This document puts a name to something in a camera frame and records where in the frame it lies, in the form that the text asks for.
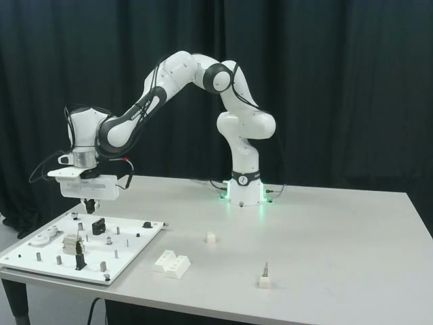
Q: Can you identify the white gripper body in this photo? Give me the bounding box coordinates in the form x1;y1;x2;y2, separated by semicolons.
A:
60;177;120;200

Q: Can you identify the white task board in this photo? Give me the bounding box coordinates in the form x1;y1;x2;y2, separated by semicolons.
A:
0;213;169;285

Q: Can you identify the white holder with holes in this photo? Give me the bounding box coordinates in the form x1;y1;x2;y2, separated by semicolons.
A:
164;255;191;280
153;250;177;274

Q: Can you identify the black curtain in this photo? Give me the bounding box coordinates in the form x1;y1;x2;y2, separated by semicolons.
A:
0;0;433;240

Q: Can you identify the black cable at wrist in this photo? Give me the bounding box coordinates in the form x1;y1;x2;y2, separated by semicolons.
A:
29;152;70;184

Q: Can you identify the black cable under table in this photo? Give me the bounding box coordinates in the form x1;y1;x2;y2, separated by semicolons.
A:
88;297;106;325

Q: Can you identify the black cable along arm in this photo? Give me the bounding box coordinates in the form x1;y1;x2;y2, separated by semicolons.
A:
130;57;170;128

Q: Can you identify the black cable at foot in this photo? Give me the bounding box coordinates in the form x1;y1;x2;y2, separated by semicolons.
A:
263;184;288;204

